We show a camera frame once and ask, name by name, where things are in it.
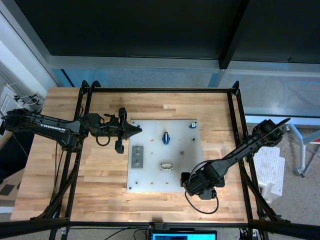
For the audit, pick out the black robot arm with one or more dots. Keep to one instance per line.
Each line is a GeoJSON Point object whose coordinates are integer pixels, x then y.
{"type": "Point", "coordinates": [240, 152]}
{"type": "Point", "coordinates": [50, 127]}

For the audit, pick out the black aluminium frame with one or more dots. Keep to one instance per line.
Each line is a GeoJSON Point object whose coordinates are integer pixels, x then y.
{"type": "Point", "coordinates": [160, 89]}

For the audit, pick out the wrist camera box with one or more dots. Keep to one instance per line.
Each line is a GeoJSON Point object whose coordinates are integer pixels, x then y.
{"type": "Point", "coordinates": [207, 194]}

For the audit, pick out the white taskboard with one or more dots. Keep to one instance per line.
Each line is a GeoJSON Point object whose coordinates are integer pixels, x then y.
{"type": "Point", "coordinates": [145, 175]}

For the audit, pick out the brown cardboard box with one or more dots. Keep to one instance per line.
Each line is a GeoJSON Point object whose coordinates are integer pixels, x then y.
{"type": "Point", "coordinates": [10, 182]}

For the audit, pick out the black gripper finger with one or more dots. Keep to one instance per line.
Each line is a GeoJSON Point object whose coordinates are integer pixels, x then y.
{"type": "Point", "coordinates": [131, 127]}
{"type": "Point", "coordinates": [131, 133]}

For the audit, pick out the small black camera mount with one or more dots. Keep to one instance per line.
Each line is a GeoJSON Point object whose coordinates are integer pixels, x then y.
{"type": "Point", "coordinates": [160, 225]}

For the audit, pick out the small blue white socket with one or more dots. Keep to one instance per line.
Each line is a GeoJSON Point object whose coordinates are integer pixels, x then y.
{"type": "Point", "coordinates": [190, 126]}

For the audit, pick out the white styrofoam block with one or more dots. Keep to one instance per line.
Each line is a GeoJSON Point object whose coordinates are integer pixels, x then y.
{"type": "Point", "coordinates": [270, 170]}

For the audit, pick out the blue connector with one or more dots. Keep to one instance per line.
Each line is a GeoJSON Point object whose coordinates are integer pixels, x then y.
{"type": "Point", "coordinates": [166, 142]}

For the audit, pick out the beige connector housing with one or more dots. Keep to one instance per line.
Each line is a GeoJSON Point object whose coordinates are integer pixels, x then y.
{"type": "Point", "coordinates": [167, 167]}

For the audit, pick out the grey metal plate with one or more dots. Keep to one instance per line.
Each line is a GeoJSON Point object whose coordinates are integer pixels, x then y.
{"type": "Point", "coordinates": [133, 160]}

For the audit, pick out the grey metal stand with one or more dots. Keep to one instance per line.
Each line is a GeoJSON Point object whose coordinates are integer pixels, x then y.
{"type": "Point", "coordinates": [302, 150]}

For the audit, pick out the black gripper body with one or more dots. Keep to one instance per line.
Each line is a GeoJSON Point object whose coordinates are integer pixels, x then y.
{"type": "Point", "coordinates": [185, 178]}
{"type": "Point", "coordinates": [121, 113]}

